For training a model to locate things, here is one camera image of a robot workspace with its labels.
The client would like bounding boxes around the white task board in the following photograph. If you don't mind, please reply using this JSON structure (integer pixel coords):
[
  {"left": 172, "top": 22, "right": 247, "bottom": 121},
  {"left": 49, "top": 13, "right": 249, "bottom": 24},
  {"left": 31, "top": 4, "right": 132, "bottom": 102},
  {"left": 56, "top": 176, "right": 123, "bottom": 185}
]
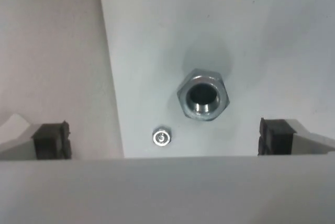
[{"left": 96, "top": 0, "right": 335, "bottom": 159}]

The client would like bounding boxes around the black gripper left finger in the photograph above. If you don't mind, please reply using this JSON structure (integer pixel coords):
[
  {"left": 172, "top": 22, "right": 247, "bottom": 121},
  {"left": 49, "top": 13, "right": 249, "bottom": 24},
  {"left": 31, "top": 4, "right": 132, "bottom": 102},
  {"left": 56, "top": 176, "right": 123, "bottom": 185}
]
[{"left": 0, "top": 114, "right": 72, "bottom": 161}]

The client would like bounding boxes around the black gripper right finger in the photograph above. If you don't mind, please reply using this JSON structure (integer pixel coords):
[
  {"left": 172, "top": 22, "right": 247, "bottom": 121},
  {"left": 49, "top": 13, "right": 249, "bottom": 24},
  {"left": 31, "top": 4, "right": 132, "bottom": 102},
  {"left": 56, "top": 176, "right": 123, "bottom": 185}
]
[{"left": 257, "top": 116, "right": 335, "bottom": 157}]

